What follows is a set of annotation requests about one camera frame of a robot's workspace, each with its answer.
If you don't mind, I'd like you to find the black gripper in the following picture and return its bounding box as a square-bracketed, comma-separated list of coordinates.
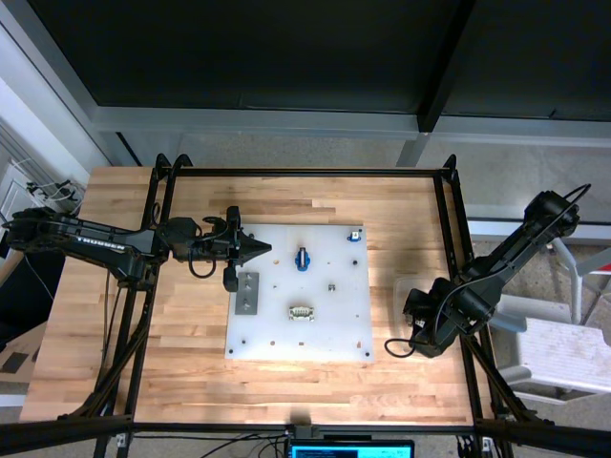
[209, 205, 273, 293]
[403, 281, 451, 360]

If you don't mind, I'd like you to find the white board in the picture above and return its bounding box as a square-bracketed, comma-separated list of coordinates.
[223, 221, 377, 364]

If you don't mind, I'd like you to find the clear plastic tub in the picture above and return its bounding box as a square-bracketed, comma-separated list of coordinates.
[392, 274, 445, 358]

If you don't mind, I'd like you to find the grey metal plate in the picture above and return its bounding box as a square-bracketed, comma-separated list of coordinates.
[233, 271, 262, 317]

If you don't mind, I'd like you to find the screen with blue edge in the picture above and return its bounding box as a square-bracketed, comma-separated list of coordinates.
[284, 438, 415, 458]

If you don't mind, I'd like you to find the white step stool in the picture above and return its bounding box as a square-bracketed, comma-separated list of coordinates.
[489, 290, 611, 406]

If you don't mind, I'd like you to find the white metal stand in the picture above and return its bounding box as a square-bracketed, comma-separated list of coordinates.
[548, 236, 611, 325]

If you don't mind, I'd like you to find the cardboard box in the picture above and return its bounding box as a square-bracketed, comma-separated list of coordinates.
[0, 322, 49, 383]

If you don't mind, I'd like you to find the black camera cable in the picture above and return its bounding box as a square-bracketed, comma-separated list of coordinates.
[384, 336, 419, 359]

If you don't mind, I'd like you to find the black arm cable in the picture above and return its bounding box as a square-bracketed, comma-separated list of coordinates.
[188, 247, 219, 280]
[548, 183, 593, 225]

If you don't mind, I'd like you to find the black metal frame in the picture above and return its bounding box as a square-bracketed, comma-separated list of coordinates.
[0, 152, 611, 458]

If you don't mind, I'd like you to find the white cable bundle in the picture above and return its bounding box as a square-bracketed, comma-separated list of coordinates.
[23, 178, 85, 204]

